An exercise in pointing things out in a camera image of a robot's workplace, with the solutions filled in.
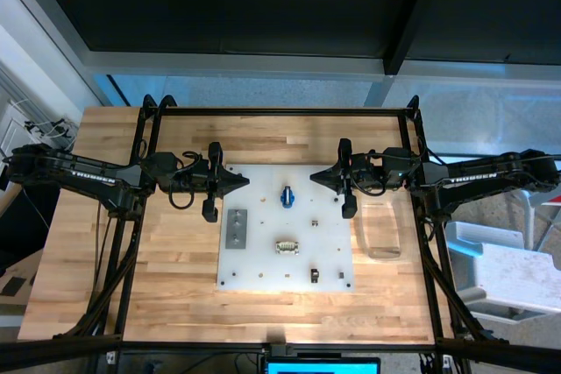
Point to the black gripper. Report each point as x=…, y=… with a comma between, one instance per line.
x=214, y=181
x=347, y=177

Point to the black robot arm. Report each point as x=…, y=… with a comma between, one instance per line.
x=471, y=179
x=92, y=177

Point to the silver round bar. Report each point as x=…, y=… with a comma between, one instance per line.
x=287, y=194

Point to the grey metal plate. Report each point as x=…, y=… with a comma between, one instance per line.
x=231, y=229

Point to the white task board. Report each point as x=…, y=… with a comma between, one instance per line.
x=263, y=238

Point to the clear plastic tub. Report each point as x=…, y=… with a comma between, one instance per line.
x=380, y=234

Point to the beige multi-pin connector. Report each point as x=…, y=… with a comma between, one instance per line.
x=288, y=248

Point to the black socket housing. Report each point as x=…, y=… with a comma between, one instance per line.
x=314, y=275

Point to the blue-edged screen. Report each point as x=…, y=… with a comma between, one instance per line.
x=320, y=367

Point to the black flat piece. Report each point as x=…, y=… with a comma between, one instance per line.
x=11, y=286

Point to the black aluminium frame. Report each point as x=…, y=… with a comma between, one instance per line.
x=280, y=111

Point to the black camera box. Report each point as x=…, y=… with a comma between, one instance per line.
x=278, y=350

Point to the white frame bracket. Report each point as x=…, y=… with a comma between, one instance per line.
x=447, y=361
x=110, y=357

